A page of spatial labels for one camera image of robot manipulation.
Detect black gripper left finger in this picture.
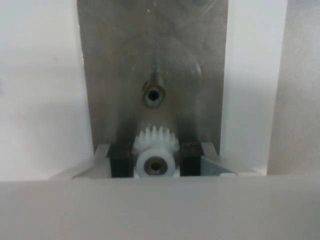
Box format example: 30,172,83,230
72,143,137,179

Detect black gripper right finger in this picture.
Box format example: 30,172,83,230
178,141,237,179

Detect white small gear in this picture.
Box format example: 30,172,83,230
132,125,180,179

